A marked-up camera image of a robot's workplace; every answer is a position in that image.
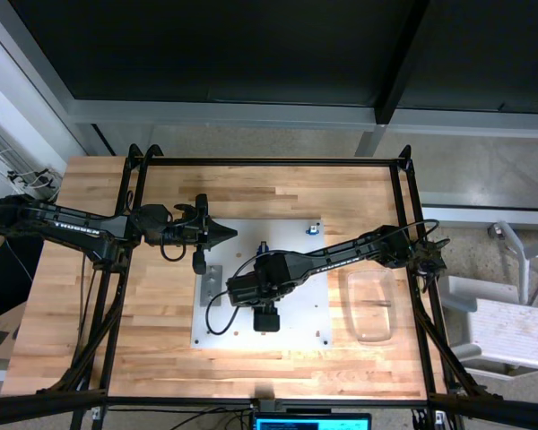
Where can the small blue white connector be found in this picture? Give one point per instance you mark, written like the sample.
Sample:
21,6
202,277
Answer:
312,229

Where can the white step stool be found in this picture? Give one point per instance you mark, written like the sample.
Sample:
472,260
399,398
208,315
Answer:
497,336

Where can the clear plastic container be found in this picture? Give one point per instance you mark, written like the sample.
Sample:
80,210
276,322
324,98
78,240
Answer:
371,309

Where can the blue laptop screen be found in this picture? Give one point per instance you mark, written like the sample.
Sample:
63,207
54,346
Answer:
311,422

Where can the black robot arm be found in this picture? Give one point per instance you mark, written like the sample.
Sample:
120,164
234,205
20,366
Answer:
72,226
341,257

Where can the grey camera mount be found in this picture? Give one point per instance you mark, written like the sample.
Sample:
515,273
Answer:
269,405

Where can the white plastic board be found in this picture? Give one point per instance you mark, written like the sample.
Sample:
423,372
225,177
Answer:
305,322

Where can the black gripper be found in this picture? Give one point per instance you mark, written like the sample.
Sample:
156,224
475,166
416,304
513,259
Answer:
266,322
186,233

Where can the brown cardboard box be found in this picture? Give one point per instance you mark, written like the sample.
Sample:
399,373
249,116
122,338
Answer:
4,322

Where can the grey metal plate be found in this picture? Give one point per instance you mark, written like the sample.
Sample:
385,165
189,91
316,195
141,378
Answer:
213,286

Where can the black aluminium frame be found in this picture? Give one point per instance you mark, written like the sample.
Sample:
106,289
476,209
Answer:
269,161

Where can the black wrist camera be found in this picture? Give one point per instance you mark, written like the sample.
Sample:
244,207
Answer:
246,291

